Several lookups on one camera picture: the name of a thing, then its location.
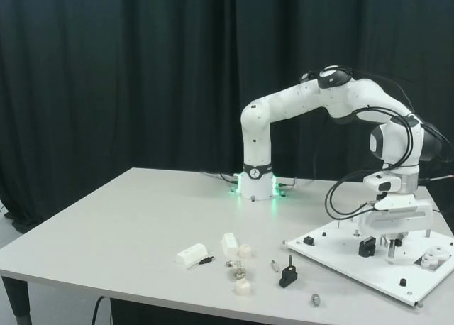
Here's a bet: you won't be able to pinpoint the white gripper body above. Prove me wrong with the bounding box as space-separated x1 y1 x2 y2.
360 202 435 238

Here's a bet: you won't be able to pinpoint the white large gear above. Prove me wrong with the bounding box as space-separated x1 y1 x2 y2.
428 246 449 263

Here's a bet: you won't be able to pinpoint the white task board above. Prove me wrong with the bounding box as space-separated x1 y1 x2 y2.
282 217 454 309

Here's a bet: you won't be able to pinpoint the black D-SUB plug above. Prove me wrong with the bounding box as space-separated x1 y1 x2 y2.
279 255 297 290

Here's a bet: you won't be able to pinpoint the white square holder block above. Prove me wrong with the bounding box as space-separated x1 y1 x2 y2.
231 280 253 297

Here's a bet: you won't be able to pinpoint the metal BNC plug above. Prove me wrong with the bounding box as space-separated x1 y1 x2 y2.
223 258 248 280

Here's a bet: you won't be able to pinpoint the white short holder with holes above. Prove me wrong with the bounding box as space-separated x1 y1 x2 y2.
221 233 240 253

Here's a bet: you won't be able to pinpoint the black USB plug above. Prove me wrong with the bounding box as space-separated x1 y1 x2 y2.
187 255 216 270

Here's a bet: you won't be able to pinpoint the white long holder with holes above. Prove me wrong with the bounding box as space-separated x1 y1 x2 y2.
175 243 208 270

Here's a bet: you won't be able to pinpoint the black curtains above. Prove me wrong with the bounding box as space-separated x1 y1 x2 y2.
0 0 454 219

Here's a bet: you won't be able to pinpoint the black table leg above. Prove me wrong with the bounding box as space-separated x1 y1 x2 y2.
1 276 32 325

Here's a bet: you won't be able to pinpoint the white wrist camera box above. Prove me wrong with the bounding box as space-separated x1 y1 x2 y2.
362 173 402 195

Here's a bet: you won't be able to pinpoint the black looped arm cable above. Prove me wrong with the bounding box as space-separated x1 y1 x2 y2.
326 106 423 222

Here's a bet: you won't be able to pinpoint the black cable under table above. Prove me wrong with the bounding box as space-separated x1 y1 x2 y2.
92 295 114 325

